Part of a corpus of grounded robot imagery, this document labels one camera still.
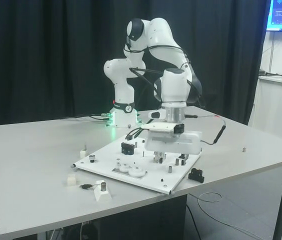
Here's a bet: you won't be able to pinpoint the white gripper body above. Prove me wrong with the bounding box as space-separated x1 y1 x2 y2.
144 129 204 155

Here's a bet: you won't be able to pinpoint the black D-SUB plug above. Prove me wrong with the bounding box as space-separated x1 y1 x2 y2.
188 167 205 184

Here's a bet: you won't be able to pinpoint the white large gear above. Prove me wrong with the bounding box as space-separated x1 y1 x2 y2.
128 166 147 179

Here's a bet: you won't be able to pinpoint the white task board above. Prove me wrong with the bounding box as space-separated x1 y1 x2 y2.
70 131 204 196

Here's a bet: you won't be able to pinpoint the white wedge holder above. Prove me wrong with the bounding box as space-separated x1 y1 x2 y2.
93 179 113 202

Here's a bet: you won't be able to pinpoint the black box under table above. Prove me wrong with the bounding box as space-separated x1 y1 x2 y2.
46 192 188 240

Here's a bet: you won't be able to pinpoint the white cabinet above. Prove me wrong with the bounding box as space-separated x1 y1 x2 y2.
249 74 282 145

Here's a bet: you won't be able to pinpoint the black curtains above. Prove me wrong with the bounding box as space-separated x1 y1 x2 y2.
0 0 268 137

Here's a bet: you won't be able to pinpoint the black gripper cable bundle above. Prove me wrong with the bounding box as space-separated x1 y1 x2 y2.
125 126 148 141

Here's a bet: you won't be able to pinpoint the thin black rod on wire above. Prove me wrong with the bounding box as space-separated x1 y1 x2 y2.
185 113 228 146

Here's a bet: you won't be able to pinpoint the grey floor cable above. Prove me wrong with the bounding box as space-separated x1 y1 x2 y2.
187 191 266 240

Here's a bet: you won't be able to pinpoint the black floor cable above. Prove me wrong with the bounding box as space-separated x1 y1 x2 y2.
186 202 202 240

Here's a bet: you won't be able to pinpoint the black cable at arm foot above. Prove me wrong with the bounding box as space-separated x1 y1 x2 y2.
89 113 113 124

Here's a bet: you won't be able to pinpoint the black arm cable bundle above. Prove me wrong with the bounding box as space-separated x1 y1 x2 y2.
123 34 204 108

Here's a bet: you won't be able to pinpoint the black plug with short cable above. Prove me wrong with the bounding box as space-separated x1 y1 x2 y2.
78 183 100 190

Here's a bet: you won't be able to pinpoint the black cables on cabinet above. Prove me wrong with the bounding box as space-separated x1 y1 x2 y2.
257 70 282 82

